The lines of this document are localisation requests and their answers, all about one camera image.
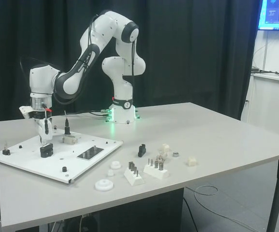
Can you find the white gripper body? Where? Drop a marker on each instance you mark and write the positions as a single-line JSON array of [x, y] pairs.
[[40, 128]]

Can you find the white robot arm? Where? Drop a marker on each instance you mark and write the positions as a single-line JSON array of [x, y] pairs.
[[122, 91]]

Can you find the thin black rod red tag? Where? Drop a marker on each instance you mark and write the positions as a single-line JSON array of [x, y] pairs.
[[47, 126]]

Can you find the flat white mounting plate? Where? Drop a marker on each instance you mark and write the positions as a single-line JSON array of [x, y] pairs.
[[24, 111]]

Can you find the white task board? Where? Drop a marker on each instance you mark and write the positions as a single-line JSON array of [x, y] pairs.
[[33, 164]]

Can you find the clear Ethernet plug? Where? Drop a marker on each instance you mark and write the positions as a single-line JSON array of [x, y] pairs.
[[5, 145]]

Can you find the white small gear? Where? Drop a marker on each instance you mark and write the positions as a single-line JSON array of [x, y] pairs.
[[110, 173]]

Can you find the white medium gear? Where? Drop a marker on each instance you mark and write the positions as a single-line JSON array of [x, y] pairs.
[[115, 165]]

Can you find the white large gear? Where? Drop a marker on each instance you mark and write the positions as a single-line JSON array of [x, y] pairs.
[[104, 186]]

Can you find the large metal square peg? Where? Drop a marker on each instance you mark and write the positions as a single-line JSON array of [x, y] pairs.
[[131, 166]]

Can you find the black curtain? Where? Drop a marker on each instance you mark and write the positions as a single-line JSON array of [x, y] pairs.
[[20, 36]]

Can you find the medium metal square peg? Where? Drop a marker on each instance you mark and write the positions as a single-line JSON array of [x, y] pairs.
[[134, 168]]

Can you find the white square peg holder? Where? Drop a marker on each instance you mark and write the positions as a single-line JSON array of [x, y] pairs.
[[134, 180]]

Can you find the black D-SUB plug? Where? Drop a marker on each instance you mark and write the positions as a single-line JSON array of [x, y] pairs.
[[142, 150]]

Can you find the thick metal round peg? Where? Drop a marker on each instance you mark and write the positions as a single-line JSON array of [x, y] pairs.
[[156, 164], [161, 165]]

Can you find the white round peg holder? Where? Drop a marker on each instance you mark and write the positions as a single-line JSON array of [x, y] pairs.
[[155, 172]]

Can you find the small grey metal plug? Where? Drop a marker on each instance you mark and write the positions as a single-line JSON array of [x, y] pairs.
[[160, 157]]

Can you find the small white plug holder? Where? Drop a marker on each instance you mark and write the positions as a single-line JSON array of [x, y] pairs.
[[165, 148]]

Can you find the round metal bolt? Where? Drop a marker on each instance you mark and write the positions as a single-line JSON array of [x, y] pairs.
[[175, 154]]

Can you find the white cube holder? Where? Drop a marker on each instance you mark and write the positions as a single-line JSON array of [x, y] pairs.
[[192, 161]]

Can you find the white cabinet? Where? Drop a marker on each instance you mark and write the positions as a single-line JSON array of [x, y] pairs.
[[267, 104]]

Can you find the blue screen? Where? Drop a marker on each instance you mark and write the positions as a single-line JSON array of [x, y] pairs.
[[277, 14]]

